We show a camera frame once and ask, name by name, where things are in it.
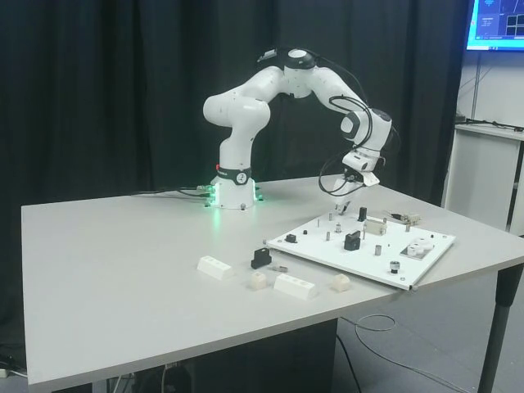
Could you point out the black D-SUB plug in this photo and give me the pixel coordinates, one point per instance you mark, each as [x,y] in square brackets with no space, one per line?
[260,258]

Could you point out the Ethernet plug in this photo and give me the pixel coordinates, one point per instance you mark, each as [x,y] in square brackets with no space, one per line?
[280,268]

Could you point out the black USB plug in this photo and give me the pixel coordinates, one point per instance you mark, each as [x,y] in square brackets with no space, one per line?
[362,214]

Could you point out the white cabinet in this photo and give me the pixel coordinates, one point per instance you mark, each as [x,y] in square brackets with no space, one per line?
[483,172]

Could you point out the white medium gear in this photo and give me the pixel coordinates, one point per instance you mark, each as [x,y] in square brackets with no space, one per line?
[420,248]

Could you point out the white small gear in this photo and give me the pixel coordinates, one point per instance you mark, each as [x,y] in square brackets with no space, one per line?
[410,249]

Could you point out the small cream plug holder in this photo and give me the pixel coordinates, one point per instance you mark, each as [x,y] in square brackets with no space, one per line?
[339,282]
[258,281]

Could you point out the long white peg holder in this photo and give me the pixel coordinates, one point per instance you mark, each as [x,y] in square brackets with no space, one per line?
[216,267]
[295,286]

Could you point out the dark table leg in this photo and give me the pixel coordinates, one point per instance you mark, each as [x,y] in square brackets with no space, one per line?
[501,327]

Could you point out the black curtain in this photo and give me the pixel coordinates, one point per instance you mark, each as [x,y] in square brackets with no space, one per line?
[82,82]

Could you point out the grey waterproof plug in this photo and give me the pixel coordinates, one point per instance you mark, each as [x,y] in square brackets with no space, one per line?
[413,219]

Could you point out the white large gear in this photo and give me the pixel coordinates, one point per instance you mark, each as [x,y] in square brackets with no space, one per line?
[426,241]

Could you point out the white task board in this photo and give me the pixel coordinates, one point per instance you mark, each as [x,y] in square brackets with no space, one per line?
[311,245]

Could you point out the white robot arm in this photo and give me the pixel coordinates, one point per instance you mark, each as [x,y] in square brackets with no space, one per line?
[237,143]

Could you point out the white power strip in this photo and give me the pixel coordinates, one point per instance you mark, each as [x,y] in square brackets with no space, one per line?
[4,372]

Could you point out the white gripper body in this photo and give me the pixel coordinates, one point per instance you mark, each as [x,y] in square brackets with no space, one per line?
[346,190]

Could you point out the large metal round peg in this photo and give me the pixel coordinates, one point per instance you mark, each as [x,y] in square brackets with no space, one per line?
[378,249]

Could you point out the blue screen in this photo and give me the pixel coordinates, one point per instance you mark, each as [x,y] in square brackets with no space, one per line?
[499,24]

